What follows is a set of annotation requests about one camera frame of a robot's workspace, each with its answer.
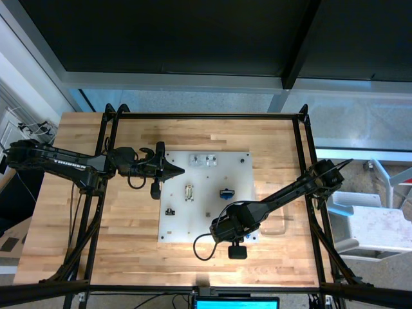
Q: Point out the silver window frame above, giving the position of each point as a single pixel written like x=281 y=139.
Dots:
x=193 y=82

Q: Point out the blue flanged socket mount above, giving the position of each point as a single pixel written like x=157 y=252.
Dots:
x=250 y=237

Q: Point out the blue laptop screen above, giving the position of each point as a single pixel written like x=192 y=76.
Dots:
x=235 y=304

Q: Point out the black table frame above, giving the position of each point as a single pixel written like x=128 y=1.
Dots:
x=206 y=116

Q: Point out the beige connector housing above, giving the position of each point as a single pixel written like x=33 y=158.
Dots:
x=189 y=193

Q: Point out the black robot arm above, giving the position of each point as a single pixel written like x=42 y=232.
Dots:
x=69 y=164
x=283 y=193

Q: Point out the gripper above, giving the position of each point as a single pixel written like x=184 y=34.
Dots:
x=238 y=252
x=157 y=169

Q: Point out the cardboard box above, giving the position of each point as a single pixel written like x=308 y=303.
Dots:
x=13 y=235

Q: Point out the black connector block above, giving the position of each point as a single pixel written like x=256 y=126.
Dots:
x=169 y=212

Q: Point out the blue two-lobed plug mount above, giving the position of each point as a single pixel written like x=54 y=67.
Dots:
x=227 y=197

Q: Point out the clear plastic tub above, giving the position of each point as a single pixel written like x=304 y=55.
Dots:
x=273 y=230

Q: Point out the black upright post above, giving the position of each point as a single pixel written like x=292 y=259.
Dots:
x=299 y=48

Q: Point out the white plastic chair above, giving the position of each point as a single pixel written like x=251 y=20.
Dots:
x=380 y=225

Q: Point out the black table camera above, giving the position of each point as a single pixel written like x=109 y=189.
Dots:
x=206 y=291

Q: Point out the white and red chair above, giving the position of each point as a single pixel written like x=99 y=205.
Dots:
x=381 y=175

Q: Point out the white mounting board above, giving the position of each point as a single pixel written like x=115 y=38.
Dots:
x=199 y=225

